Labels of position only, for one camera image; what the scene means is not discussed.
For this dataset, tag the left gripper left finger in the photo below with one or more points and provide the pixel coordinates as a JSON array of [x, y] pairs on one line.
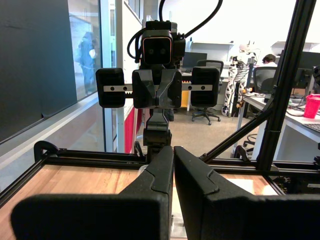
[[100, 217]]

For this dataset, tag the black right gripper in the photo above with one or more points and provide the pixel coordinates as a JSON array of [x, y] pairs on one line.
[[110, 87]]

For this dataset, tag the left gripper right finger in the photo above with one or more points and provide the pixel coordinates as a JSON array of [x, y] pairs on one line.
[[250, 220]]

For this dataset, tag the yellow cabinet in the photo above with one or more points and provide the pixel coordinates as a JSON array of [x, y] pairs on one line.
[[185, 100]]

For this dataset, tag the white partition red base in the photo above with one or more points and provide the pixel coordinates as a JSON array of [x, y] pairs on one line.
[[130, 75]]

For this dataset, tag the black computer monitor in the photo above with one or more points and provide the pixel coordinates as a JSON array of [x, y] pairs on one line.
[[197, 58], [308, 62]]

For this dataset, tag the black mesh office chair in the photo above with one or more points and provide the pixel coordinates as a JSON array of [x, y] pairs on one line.
[[262, 77], [207, 63]]

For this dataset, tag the white desk shelf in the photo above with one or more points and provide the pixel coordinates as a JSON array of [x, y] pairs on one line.
[[212, 46]]

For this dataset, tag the white task board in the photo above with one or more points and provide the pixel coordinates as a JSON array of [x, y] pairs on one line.
[[178, 225]]

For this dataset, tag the person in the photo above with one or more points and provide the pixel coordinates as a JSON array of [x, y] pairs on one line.
[[86, 67], [269, 59]]

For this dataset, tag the white lattice robot legs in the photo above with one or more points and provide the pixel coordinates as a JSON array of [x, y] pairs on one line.
[[231, 82]]

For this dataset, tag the black chair base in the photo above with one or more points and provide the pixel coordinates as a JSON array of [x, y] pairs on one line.
[[250, 141]]

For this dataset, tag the grey window sill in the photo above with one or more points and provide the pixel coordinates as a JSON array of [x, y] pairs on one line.
[[50, 122]]

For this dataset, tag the white office desk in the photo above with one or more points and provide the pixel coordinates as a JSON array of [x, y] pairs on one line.
[[295, 122]]

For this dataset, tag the black keyboard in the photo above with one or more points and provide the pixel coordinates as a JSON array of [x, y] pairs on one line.
[[313, 127]]

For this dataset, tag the red plastic cup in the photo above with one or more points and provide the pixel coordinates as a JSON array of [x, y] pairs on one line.
[[312, 107]]

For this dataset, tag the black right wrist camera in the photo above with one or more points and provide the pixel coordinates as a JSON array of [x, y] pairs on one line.
[[157, 47]]

